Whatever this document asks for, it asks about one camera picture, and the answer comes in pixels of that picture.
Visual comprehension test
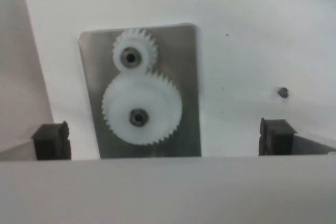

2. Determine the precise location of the white medium gear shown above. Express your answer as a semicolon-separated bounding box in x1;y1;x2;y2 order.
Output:
112;28;159;74

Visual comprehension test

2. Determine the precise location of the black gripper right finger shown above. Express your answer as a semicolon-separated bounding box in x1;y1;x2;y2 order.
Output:
258;117;336;157

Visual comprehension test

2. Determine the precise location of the white task board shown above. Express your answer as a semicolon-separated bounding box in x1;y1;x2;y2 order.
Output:
19;0;336;161

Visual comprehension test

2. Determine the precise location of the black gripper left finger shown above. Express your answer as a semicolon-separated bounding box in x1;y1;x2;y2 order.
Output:
0;121;72;161

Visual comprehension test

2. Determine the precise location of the white large gear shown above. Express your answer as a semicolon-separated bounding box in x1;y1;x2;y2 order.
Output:
101;70;182;146

